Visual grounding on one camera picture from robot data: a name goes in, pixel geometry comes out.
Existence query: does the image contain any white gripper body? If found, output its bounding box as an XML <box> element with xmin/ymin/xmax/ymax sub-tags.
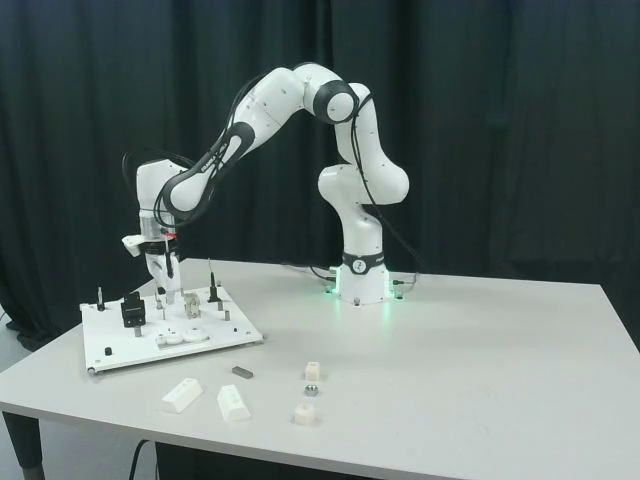
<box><xmin>143</xmin><ymin>251</ymin><xmax>181</xmax><ymax>293</ymax></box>

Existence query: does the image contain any thin black rod red tag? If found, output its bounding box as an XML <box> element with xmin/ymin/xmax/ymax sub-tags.
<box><xmin>163</xmin><ymin>230</ymin><xmax>176</xmax><ymax>281</ymax></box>

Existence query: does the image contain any black D-SUB plug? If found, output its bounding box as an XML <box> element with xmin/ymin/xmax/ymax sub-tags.
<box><xmin>121</xmin><ymin>291</ymin><xmax>148</xmax><ymax>330</ymax></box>

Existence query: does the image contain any black plug with thin rod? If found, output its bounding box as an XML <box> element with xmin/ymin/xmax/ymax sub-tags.
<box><xmin>206</xmin><ymin>257</ymin><xmax>223</xmax><ymax>307</ymax></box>

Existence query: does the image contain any white task board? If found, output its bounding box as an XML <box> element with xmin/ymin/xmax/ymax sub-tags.
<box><xmin>79</xmin><ymin>284</ymin><xmax>264</xmax><ymax>374</ymax></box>

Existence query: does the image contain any long white holder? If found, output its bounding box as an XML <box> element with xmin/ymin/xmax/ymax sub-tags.
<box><xmin>215</xmin><ymin>383</ymin><xmax>253</xmax><ymax>423</ymax></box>
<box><xmin>160</xmin><ymin>376</ymin><xmax>204</xmax><ymax>415</ymax></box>

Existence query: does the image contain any black curtain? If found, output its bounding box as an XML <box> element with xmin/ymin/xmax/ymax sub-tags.
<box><xmin>0</xmin><ymin>0</ymin><xmax>640</xmax><ymax>331</ymax></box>

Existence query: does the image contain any dark table leg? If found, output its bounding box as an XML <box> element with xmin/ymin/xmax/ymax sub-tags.
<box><xmin>1</xmin><ymin>410</ymin><xmax>42</xmax><ymax>480</ymax></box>

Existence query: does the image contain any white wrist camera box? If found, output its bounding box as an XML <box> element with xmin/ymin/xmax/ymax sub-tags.
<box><xmin>121</xmin><ymin>234</ymin><xmax>148</xmax><ymax>259</ymax></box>

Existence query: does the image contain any black forearm cable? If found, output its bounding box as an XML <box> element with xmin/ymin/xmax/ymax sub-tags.
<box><xmin>121</xmin><ymin>74</ymin><xmax>261</xmax><ymax>242</ymax></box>

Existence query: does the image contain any black base cable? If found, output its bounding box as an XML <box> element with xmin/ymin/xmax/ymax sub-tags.
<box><xmin>388</xmin><ymin>271</ymin><xmax>421</xmax><ymax>292</ymax></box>
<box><xmin>279</xmin><ymin>261</ymin><xmax>343</xmax><ymax>288</ymax></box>

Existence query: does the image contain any black floor cable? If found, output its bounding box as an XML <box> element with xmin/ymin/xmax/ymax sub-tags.
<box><xmin>129</xmin><ymin>438</ymin><xmax>157</xmax><ymax>480</ymax></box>

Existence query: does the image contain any black upper arm cable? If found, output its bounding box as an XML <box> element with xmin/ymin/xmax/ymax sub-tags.
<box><xmin>348</xmin><ymin>93</ymin><xmax>387</xmax><ymax>214</ymax></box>

